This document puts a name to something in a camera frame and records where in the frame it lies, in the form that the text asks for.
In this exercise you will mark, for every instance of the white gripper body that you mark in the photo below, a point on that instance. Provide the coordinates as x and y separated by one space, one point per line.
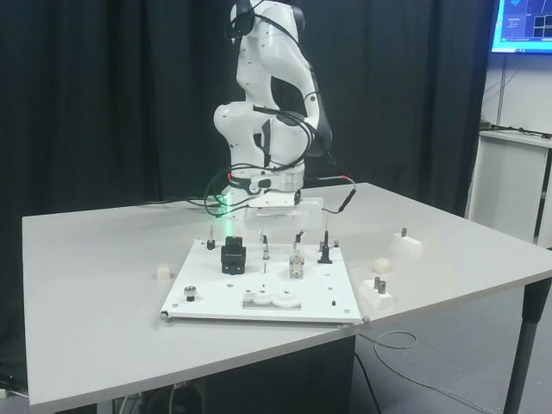
284 217

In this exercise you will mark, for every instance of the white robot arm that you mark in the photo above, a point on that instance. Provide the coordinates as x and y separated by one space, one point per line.
241 125

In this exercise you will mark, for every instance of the metal round peg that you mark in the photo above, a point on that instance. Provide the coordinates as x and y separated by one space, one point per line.
376 283
404 232
382 287
266 252

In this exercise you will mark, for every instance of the white round holder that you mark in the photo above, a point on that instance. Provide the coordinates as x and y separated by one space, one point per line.
381 265

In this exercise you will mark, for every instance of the white two-peg holder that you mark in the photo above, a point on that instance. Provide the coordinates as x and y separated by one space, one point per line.
377 298

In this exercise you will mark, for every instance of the white single-peg holder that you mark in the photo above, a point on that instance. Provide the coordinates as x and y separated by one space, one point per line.
407 246

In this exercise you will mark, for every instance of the black plug with thin pin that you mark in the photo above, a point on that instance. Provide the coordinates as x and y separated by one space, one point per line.
324 252

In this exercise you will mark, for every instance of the black D-SUB plug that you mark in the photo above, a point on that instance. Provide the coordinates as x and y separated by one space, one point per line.
233 259

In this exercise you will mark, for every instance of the metal bolt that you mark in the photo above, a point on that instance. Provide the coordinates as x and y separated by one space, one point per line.
211 241

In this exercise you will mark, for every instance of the white medium gear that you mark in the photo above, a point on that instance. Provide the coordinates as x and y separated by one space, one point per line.
261 299

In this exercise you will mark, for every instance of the white small gear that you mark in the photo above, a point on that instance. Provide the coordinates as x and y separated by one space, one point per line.
248 297

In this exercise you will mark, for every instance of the white large gear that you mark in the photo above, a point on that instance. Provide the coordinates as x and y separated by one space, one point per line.
283 298

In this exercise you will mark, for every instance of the white task board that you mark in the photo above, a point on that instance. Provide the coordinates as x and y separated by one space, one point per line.
215 293

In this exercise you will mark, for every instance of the metal BNC plug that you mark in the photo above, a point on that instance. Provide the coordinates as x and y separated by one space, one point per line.
190 294

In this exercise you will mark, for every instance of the white cube holder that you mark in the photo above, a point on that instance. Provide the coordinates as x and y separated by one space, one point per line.
164 274

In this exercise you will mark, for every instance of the white cabinet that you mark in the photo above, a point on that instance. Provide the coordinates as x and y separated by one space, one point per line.
509 185

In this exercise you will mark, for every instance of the black curtain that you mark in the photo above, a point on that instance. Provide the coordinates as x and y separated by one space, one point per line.
108 86

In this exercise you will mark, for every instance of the grey table leg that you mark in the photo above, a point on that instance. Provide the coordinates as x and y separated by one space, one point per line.
524 345

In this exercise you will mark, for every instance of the blue screen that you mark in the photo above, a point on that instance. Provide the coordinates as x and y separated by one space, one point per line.
522 26

